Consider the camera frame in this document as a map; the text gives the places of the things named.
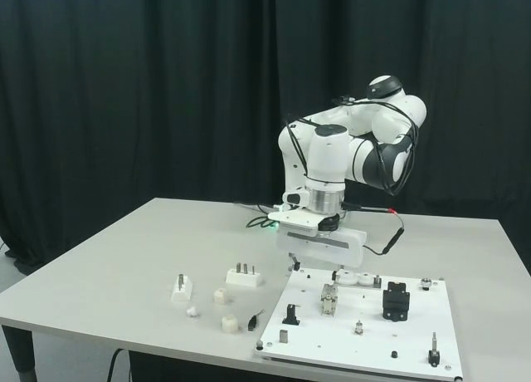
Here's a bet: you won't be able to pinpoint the small white peg holder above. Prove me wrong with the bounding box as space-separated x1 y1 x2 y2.
170 276 195 303

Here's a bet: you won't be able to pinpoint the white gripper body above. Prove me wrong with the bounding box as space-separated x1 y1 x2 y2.
275 226 368 271

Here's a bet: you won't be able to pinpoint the white three-hole peg holder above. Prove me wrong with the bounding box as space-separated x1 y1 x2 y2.
225 269 266 290

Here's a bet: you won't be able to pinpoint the dark table leg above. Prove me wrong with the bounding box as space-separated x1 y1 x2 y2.
0 326 37 382

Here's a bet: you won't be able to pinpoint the black D-SUB plug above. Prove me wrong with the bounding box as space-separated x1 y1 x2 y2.
381 281 412 320

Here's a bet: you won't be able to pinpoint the black floor cable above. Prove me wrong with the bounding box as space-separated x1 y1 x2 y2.
108 347 129 382

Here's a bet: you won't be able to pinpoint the white task board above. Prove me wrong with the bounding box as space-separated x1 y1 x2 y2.
253 267 465 378

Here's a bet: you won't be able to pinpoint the black curtains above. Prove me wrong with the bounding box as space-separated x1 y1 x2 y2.
0 0 531 275

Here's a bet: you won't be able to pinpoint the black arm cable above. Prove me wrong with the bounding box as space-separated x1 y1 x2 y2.
285 94 421 197

